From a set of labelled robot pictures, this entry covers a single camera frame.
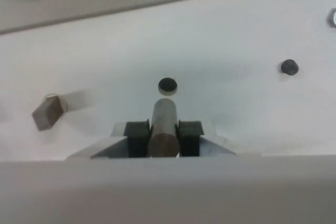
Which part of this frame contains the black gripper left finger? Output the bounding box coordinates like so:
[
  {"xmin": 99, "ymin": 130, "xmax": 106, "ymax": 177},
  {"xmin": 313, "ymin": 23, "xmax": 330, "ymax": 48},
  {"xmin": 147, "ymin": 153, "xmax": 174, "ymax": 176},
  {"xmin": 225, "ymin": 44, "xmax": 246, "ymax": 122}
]
[{"xmin": 67, "ymin": 120, "xmax": 153, "ymax": 159}]

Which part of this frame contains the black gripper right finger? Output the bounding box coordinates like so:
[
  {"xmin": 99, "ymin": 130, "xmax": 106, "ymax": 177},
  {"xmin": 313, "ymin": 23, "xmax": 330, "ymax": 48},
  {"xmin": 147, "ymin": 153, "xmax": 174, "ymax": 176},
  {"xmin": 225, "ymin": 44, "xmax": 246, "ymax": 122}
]
[{"xmin": 177, "ymin": 120, "xmax": 237, "ymax": 157}]

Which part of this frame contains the metal round peg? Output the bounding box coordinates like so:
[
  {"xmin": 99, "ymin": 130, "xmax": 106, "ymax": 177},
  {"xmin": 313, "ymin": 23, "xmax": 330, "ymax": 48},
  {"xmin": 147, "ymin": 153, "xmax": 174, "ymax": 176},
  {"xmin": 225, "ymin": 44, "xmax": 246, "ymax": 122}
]
[{"xmin": 148, "ymin": 98, "xmax": 181, "ymax": 158}]

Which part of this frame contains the metal square peg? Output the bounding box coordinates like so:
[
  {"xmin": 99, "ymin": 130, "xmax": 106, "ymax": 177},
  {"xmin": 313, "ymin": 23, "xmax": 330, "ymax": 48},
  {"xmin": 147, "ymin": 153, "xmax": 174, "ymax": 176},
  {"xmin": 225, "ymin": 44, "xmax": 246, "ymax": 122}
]
[{"xmin": 31, "ymin": 95, "xmax": 66, "ymax": 132}]

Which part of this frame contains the small dark round peg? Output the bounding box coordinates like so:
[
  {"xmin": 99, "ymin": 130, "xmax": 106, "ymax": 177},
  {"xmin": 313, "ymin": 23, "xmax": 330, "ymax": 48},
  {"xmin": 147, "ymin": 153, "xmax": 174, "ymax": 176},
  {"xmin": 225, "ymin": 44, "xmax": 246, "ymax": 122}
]
[{"xmin": 280, "ymin": 59, "xmax": 300, "ymax": 76}]

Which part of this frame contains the white task board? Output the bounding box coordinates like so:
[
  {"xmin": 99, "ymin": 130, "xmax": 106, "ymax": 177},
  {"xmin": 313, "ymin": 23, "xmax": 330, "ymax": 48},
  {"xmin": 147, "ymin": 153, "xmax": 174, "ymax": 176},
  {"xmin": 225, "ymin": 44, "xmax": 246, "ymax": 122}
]
[{"xmin": 0, "ymin": 0, "xmax": 336, "ymax": 163}]

